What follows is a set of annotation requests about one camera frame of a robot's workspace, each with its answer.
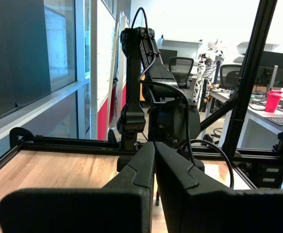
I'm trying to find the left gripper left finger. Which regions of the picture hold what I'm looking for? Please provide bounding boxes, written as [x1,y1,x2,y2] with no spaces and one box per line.
[0,141,156,233]

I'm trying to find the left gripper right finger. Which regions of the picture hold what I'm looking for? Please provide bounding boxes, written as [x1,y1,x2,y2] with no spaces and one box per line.
[155,141,283,233]

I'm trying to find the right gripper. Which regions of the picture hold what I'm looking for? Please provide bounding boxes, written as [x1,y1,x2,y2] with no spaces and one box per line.
[148,98,202,144]

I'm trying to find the white lattice stand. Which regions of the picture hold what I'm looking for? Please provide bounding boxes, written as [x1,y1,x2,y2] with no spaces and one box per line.
[195,40,227,113]

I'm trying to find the black office chair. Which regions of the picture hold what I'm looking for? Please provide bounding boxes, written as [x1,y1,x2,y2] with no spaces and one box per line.
[167,56,195,90]
[219,64,243,91]

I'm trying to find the black computer monitor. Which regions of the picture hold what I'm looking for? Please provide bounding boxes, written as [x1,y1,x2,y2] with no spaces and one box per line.
[158,49,178,67]
[254,50,283,89]

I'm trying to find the white desk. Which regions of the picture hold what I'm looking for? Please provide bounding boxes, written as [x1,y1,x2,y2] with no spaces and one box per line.
[209,87,283,151]

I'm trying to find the red container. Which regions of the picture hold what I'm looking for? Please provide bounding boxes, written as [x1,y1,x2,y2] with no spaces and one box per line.
[264,89,283,113]

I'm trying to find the black keyboard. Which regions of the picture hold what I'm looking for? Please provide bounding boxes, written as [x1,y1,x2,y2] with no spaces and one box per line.
[263,116,283,127]

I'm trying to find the glass window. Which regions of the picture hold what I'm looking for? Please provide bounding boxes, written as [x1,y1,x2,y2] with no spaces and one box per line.
[0,0,92,168]

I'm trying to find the black cable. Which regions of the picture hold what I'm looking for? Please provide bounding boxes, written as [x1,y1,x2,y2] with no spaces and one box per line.
[138,53,235,190]

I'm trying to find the black frame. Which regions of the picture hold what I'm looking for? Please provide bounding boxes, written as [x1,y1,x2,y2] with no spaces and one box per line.
[0,0,283,190]

